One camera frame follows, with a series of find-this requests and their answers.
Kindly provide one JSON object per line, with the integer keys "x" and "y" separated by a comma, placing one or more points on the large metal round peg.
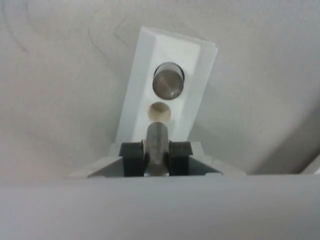
{"x": 168, "y": 81}

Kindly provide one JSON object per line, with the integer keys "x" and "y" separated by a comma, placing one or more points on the white peg holder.
{"x": 175, "y": 52}

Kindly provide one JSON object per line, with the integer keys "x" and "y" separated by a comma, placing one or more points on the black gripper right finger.
{"x": 180, "y": 155}

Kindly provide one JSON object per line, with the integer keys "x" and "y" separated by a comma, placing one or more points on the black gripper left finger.
{"x": 131, "y": 155}

